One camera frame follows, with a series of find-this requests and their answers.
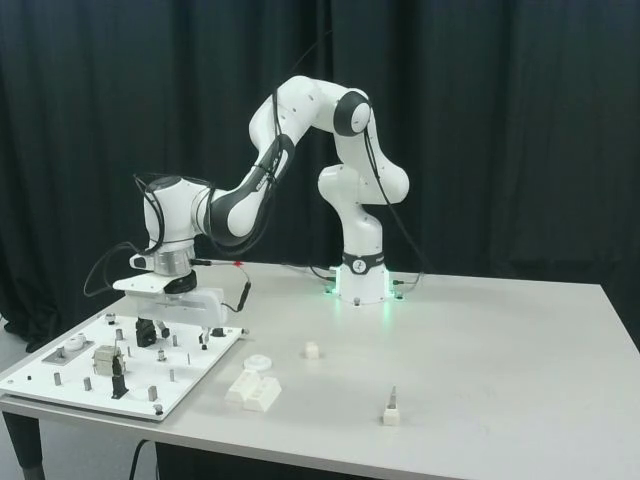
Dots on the white task board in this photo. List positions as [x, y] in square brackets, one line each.
[200, 357]

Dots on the small white cube holder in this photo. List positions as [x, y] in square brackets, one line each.
[311, 350]

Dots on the white medium gear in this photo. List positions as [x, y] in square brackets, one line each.
[75, 344]

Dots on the black waterproof plug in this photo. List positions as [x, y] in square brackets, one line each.
[145, 332]

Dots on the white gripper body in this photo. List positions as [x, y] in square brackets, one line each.
[200, 303]

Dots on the metal square peg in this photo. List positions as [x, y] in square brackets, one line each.
[393, 397]

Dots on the black D-SUB plug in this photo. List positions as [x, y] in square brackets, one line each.
[118, 382]

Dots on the small white camera box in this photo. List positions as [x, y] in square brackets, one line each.
[141, 262]

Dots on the white peg holder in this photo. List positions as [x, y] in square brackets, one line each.
[391, 416]

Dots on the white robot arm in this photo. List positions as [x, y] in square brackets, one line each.
[355, 220]

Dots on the black curtains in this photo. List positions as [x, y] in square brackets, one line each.
[100, 100]

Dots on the thin black rod red tag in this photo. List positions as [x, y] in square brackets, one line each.
[245, 295]

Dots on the white block holder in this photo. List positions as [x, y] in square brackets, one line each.
[264, 395]
[241, 386]

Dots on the dark table leg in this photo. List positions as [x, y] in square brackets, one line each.
[22, 445]

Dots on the flat white mounting plate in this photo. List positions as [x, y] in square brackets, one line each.
[140, 283]

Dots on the white large gear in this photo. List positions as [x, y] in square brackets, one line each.
[257, 363]

